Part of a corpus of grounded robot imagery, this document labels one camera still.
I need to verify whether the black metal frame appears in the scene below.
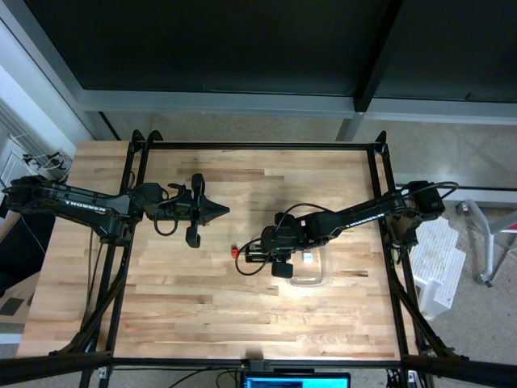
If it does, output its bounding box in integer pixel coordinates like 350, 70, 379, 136
0, 129, 517, 388

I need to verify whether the brown cardboard box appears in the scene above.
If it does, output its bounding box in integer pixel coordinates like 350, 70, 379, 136
0, 269, 44, 345

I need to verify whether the grey partition frame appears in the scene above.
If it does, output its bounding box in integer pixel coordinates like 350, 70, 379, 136
0, 0, 517, 142

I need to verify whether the small black table camera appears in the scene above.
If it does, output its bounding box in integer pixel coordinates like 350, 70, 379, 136
245, 352, 266, 372

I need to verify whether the black and white cable bundle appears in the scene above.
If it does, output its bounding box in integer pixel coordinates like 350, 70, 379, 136
22, 150, 70, 175

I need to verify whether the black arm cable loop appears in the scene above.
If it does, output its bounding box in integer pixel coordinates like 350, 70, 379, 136
153, 196, 180, 238
235, 240, 280, 277

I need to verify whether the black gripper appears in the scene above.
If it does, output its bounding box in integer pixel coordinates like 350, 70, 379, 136
177, 172, 231, 249
260, 212, 302, 280

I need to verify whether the laptop with blue screen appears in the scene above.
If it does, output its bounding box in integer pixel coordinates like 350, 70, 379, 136
241, 371, 351, 388

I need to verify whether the clear plastic container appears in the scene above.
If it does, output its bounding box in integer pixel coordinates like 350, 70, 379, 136
287, 244, 334, 289

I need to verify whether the long black arm cable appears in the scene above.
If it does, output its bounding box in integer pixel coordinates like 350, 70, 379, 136
280, 201, 338, 221

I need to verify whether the black vise with red knob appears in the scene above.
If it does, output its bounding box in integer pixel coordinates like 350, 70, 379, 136
230, 241, 280, 264

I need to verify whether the grey metal stand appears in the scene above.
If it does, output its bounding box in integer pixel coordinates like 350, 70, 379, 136
456, 197, 517, 289

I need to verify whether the white foam block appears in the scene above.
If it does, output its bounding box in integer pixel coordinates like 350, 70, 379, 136
410, 221, 466, 323

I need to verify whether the black chair seat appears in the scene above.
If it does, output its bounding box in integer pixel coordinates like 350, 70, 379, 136
0, 209, 56, 298

